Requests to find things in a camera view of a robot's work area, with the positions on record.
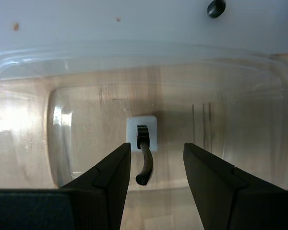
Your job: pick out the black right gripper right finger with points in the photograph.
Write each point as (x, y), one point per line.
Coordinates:
(254, 210)

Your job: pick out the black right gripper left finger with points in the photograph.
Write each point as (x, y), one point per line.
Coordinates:
(62, 210)

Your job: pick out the white taskboard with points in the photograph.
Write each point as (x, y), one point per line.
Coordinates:
(158, 24)

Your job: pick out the white foam block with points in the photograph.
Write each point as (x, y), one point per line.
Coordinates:
(132, 129)

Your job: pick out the clear plastic tub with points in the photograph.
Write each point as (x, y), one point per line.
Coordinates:
(230, 95)

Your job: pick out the black screw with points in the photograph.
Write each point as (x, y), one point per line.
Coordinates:
(216, 8)

